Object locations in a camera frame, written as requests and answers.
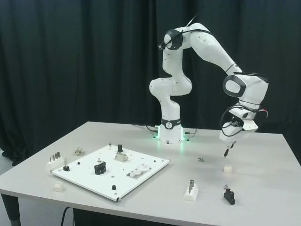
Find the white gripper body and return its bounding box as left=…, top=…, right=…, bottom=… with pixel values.
left=219, top=121, right=243, bottom=148

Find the flat white mounting plate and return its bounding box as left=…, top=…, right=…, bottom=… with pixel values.
left=242, top=119, right=259, bottom=132

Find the black D-SUB plug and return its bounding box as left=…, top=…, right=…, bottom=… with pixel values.
left=223, top=189, right=236, bottom=205

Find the white task board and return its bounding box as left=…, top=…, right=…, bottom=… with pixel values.
left=50, top=143, right=171, bottom=202

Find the black under-table box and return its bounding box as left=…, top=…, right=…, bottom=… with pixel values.
left=73, top=207, right=170, bottom=226

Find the black curtain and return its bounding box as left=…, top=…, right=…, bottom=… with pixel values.
left=0, top=0, right=301, bottom=163

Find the dark grey table leg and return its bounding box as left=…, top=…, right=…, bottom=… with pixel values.
left=0, top=194, right=21, bottom=226

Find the black looped cable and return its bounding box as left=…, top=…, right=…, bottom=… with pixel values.
left=220, top=106, right=237, bottom=137

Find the small white camera box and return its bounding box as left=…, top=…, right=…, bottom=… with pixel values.
left=229, top=109, right=256, bottom=120

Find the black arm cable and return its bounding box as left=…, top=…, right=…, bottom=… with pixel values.
left=158, top=13, right=270, bottom=78

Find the black floor cable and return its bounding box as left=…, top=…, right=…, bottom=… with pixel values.
left=62, top=206, right=74, bottom=226

